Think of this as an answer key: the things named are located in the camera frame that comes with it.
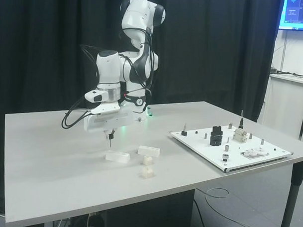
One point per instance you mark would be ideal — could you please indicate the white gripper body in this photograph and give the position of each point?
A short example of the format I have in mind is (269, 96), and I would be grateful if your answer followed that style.
(109, 122)

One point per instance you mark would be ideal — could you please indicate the white large gear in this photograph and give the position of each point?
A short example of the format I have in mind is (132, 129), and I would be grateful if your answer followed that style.
(262, 151)

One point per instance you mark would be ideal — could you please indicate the beige plug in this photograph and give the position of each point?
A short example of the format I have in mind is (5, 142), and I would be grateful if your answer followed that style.
(240, 136)

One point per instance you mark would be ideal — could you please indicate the thin metal round peg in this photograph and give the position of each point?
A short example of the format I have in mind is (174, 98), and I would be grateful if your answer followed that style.
(110, 143)

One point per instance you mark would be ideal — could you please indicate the thick metal peg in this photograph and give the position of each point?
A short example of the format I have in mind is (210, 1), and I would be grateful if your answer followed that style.
(262, 141)
(250, 135)
(226, 148)

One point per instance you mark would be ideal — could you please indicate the white cabinet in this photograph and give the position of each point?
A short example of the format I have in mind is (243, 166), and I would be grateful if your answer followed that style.
(286, 105)

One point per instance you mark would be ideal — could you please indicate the white task board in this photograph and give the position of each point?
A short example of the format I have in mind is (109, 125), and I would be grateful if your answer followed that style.
(197, 145)

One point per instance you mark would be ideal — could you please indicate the metal BNC plug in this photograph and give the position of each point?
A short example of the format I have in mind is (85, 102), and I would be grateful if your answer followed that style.
(224, 157)

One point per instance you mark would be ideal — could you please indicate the black USB plug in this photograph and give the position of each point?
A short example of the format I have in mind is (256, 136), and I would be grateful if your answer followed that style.
(240, 122)

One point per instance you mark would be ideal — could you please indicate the dark table leg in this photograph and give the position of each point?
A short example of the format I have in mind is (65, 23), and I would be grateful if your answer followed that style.
(294, 188)

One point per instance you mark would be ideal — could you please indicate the long white peg holder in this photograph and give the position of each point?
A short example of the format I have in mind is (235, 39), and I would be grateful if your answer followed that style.
(149, 150)
(116, 157)

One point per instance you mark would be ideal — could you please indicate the black D-SUB plug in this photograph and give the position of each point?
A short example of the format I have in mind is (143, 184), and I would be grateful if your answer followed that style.
(216, 138)

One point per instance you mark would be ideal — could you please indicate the black curtain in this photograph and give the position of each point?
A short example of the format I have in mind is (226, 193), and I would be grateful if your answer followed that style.
(44, 40)

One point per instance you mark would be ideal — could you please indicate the blue screen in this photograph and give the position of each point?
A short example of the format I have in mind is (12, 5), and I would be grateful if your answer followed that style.
(298, 14)

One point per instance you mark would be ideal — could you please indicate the small white camera box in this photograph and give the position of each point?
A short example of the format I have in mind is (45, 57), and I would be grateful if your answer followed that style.
(95, 96)

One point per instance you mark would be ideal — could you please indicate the white medium gear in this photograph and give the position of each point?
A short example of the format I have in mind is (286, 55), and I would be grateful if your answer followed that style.
(252, 154)

